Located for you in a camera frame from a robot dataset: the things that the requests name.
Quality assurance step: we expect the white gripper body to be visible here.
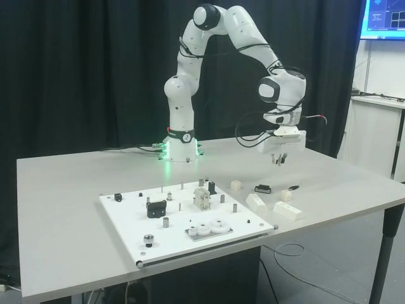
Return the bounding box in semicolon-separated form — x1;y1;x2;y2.
258;129;308;156

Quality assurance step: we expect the long white holder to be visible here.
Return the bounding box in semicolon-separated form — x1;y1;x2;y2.
272;200;305;221
246;193;268;213

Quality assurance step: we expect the pale waterproof plug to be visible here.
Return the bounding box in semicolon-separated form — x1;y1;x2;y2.
192;187;212;212

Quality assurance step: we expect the white large gear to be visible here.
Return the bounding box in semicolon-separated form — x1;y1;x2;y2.
211;218;227;234

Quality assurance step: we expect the white cabinet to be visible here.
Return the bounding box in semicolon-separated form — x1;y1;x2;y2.
342;94;405;184

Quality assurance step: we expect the black table leg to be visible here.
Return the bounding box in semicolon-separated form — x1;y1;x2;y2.
380;208;399;304

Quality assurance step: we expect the blue screen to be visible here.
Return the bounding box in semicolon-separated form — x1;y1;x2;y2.
359;0;405;41

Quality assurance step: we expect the white task board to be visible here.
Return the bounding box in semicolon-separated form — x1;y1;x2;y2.
98;179;279;269

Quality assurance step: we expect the black curtain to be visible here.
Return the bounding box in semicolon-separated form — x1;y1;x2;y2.
0;0;373;301

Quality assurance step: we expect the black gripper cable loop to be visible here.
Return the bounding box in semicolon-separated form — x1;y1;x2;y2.
235;111;275;148

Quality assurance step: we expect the grey floor cable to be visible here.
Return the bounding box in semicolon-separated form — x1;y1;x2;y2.
261;242;385;304

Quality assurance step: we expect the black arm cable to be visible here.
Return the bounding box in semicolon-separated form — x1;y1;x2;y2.
178;35;308;84

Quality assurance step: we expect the black base cable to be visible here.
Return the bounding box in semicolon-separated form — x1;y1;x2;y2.
103;144;167;155

